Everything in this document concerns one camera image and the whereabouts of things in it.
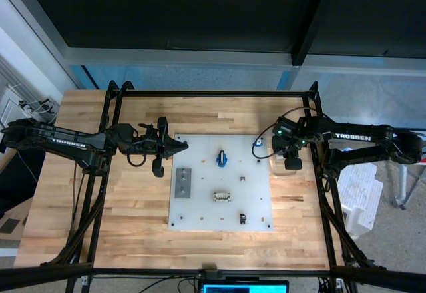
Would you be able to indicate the clear plastic tub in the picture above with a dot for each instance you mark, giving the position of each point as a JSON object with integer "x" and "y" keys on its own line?
{"x": 278, "y": 170}

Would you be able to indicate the small blue white connector mount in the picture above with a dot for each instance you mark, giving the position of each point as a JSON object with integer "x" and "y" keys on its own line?
{"x": 259, "y": 143}

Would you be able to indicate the white taskboard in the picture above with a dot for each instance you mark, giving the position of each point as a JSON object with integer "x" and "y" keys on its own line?
{"x": 206, "y": 213}

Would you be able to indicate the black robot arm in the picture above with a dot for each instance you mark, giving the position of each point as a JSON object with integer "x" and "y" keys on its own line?
{"x": 376, "y": 136}
{"x": 66, "y": 141}

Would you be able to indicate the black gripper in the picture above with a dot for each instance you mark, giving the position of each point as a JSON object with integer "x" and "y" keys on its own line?
{"x": 293, "y": 140}
{"x": 148, "y": 144}

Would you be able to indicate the black room post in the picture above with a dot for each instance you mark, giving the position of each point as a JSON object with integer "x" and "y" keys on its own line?
{"x": 310, "y": 23}

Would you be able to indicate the laptop screen with blue edge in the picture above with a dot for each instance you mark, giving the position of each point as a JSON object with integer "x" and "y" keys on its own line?
{"x": 243, "y": 288}

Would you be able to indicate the grey multi-pin connector housing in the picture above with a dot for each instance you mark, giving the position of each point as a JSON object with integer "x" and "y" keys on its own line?
{"x": 222, "y": 197}

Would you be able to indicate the grey metal stand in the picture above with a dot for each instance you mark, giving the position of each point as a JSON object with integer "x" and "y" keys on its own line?
{"x": 402, "y": 189}

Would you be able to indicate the black socket housing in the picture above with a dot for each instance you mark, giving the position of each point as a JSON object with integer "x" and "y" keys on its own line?
{"x": 243, "y": 221}

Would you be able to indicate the black aluminium frame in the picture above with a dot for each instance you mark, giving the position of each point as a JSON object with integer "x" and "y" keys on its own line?
{"x": 213, "y": 92}

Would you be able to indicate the brown cardboard box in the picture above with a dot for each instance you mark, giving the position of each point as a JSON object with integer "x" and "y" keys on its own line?
{"x": 23, "y": 213}

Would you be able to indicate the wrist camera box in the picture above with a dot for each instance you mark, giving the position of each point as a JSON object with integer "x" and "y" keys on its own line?
{"x": 278, "y": 143}

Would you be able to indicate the grey metal plate with pegs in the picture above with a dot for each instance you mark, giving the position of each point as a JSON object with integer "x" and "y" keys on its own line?
{"x": 186, "y": 183}

